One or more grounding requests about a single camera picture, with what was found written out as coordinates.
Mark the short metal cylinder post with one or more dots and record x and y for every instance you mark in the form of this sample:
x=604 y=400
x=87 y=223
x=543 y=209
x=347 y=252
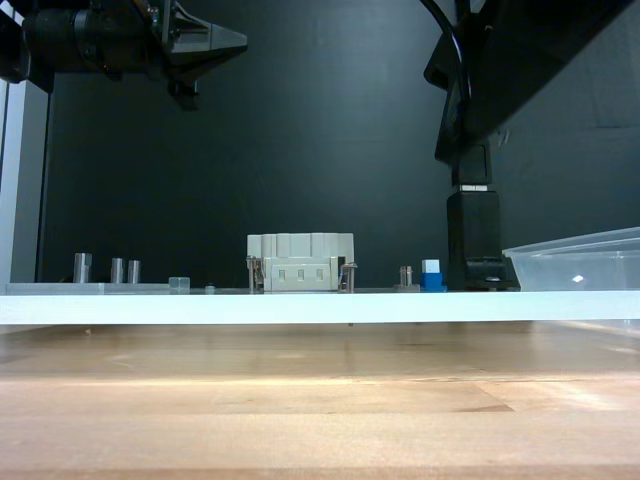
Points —
x=117 y=270
x=135 y=272

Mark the white board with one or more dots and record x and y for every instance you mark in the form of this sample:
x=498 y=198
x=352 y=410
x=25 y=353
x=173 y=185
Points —
x=300 y=307

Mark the clear plastic tub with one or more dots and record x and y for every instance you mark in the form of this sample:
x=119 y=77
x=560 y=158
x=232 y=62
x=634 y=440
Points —
x=575 y=270

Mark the grey upright pillar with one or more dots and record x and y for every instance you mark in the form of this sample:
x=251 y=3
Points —
x=25 y=200

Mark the small metal threaded socket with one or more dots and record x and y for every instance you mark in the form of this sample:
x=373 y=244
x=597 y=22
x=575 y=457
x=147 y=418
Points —
x=406 y=277

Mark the small clear plastic cube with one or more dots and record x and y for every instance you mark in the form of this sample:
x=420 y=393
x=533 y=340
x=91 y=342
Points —
x=180 y=285

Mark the aluminium base plate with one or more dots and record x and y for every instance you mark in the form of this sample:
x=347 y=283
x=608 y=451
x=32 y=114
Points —
x=55 y=288

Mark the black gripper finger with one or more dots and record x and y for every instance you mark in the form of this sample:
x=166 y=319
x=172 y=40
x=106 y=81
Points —
x=437 y=65
x=490 y=90
x=200 y=40
x=195 y=65

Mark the blue socket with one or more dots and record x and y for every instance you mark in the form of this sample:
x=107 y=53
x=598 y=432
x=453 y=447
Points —
x=432 y=282

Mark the black USB connector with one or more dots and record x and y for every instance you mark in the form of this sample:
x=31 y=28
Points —
x=472 y=170

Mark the tall metal hex post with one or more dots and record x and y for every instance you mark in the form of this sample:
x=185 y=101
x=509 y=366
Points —
x=83 y=267

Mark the white plug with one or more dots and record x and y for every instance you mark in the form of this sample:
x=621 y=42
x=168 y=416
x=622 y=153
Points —
x=431 y=266

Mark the metal housing clamp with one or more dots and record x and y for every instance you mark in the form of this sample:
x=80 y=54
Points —
x=255 y=275
x=350 y=277

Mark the beige multi-pin connector housing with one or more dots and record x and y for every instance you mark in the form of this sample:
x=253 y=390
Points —
x=300 y=250

